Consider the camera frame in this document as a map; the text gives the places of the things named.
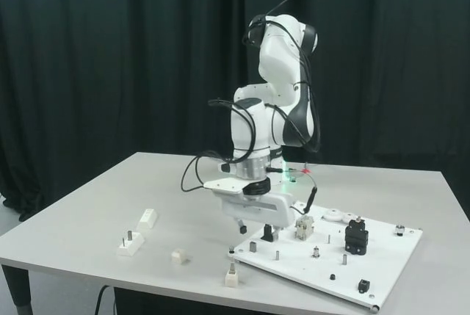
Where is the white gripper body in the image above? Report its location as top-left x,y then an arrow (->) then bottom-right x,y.
214,188 -> 297,229

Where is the small white peg holder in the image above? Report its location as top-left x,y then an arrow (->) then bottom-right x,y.
224,270 -> 241,288

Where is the white peg holder with holes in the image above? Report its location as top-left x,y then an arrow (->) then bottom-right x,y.
116,234 -> 146,258

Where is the beige rectangular connector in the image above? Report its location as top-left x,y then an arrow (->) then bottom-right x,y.
294,215 -> 314,240

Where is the flat white plate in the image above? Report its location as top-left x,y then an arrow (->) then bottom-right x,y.
203,178 -> 246,195

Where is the white task board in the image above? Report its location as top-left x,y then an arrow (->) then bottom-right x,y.
226,206 -> 424,311

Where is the small white block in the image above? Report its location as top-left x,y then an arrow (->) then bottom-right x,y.
171,247 -> 189,266

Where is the black D-SUB plug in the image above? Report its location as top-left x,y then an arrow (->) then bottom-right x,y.
344,218 -> 369,256

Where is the white holder block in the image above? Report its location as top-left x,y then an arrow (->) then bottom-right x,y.
136,209 -> 159,231

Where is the black table leg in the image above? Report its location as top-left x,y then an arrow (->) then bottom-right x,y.
0,264 -> 32,315

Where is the black curtain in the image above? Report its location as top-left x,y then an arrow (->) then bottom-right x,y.
0,0 -> 470,228

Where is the thin black rod on wire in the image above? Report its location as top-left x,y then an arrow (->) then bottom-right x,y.
289,167 -> 320,215

